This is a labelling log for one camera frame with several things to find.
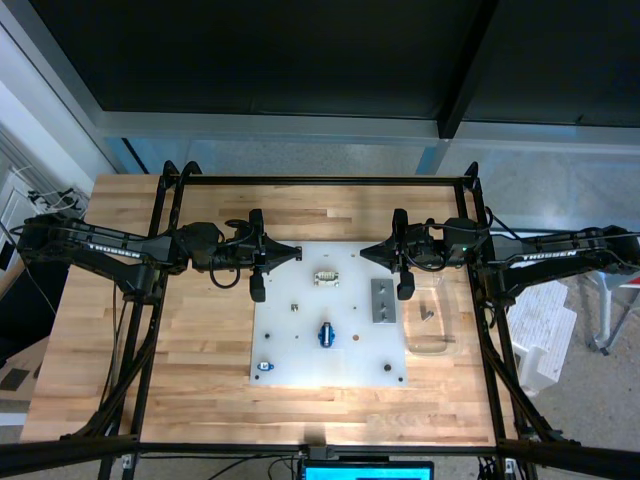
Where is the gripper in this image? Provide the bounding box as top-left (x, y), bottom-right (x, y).
top-left (219, 208), bottom-right (304, 304)
top-left (359, 208), bottom-right (446, 302)

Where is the white taskboard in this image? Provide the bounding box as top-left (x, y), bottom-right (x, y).
top-left (248, 241), bottom-right (409, 389)

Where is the grey aluminium slotted block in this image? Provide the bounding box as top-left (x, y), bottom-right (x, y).
top-left (370, 277), bottom-right (398, 326)

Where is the clear plastic tub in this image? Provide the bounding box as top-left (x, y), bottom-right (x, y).
top-left (402, 272), bottom-right (459, 359)

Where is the white foam block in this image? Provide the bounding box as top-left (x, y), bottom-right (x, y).
top-left (505, 284), bottom-right (580, 399)

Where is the black pillar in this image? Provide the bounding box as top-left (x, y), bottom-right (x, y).
top-left (437, 0), bottom-right (501, 140)

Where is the blue laptop screen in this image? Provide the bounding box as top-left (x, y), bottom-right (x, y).
top-left (298, 459), bottom-right (435, 480)

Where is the grey metal stand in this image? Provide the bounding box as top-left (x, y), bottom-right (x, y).
top-left (582, 272), bottom-right (640, 357)

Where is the black cabinet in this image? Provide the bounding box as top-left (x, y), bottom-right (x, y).
top-left (0, 259), bottom-right (71, 354)

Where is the brown cardboard box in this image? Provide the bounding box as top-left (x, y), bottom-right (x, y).
top-left (0, 333), bottom-right (51, 401)

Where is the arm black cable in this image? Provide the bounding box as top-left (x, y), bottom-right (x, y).
top-left (208, 267), bottom-right (242, 290)
top-left (404, 219), bottom-right (451, 275)

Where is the black aluminium frame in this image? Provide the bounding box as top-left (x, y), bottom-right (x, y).
top-left (0, 159), bottom-right (640, 480)

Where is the blue clamp mount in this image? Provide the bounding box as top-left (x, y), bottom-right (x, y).
top-left (314, 321), bottom-right (337, 350)

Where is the black table-level camera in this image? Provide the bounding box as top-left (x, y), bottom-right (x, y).
top-left (299, 442), bottom-right (337, 462)

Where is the tangle of wires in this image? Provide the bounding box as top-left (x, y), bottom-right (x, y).
top-left (27, 187), bottom-right (91, 214)

